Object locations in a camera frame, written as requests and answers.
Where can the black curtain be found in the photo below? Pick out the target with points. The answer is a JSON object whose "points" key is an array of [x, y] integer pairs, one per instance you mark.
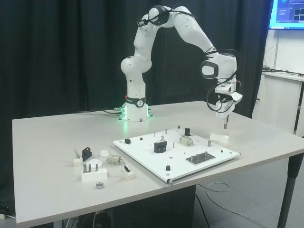
{"points": [[59, 54]]}

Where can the Ethernet plug in white holder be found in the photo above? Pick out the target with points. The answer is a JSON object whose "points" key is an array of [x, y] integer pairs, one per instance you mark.
{"points": [[77, 161]]}

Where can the metal hex nut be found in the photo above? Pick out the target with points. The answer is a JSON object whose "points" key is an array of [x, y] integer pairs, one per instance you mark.
{"points": [[98, 185]]}

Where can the white task board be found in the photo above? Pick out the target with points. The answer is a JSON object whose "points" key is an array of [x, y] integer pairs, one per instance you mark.
{"points": [[180, 164]]}

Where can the beige multi-pin plug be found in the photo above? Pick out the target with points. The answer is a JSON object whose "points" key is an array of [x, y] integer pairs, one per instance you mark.
{"points": [[114, 159]]}

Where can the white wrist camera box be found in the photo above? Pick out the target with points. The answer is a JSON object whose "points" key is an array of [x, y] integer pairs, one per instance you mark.
{"points": [[224, 88]]}

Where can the black waterproof plug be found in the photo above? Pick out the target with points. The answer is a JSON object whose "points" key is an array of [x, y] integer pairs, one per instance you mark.
{"points": [[187, 132]]}

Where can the black D-SUB plug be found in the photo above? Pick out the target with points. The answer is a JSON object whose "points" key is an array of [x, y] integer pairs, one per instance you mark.
{"points": [[86, 154]]}

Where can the blue screen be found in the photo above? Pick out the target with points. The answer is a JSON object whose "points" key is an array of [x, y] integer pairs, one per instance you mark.
{"points": [[288, 14]]}

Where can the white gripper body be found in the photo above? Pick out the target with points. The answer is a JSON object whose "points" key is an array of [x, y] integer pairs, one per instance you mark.
{"points": [[224, 109]]}

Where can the white cabinet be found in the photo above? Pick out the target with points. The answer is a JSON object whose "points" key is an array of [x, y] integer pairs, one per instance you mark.
{"points": [[280, 102]]}

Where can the white large gear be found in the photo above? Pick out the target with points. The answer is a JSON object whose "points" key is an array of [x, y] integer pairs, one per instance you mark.
{"points": [[93, 164]]}

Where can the white small gear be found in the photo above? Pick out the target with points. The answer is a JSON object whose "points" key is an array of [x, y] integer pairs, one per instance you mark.
{"points": [[103, 153]]}

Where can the black table leg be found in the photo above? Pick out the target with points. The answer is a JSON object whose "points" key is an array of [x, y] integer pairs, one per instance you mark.
{"points": [[286, 190]]}

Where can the white holder with three pegs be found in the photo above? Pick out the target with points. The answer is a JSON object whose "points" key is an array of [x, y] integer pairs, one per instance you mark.
{"points": [[95, 175]]}

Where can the white peg holder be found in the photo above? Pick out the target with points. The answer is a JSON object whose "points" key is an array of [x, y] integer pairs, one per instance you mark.
{"points": [[219, 138]]}

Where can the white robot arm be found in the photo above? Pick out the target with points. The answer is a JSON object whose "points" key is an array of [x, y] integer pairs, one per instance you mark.
{"points": [[140, 52]]}

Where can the USB plug in white holder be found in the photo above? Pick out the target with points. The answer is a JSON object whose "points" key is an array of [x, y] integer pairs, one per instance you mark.
{"points": [[127, 174]]}

